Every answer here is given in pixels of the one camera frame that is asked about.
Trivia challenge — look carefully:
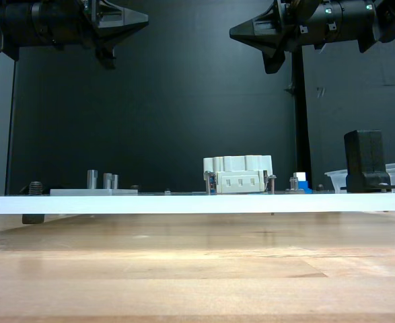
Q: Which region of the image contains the black wall post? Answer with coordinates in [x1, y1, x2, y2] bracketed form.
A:
[289, 46, 312, 191]

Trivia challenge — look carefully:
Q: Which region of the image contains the clear plastic tub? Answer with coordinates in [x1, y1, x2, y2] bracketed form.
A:
[324, 161, 395, 194]

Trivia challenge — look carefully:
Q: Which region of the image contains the beige connector housing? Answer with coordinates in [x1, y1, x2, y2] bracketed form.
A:
[203, 154, 279, 195]

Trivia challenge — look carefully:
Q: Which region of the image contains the white task board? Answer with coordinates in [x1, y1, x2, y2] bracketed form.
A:
[0, 192, 395, 215]

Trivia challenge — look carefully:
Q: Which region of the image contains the small white blue socket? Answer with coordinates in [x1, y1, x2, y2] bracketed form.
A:
[289, 172, 311, 194]

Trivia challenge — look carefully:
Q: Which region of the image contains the grey metal bar plate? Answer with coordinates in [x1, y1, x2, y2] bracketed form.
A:
[50, 188, 139, 196]

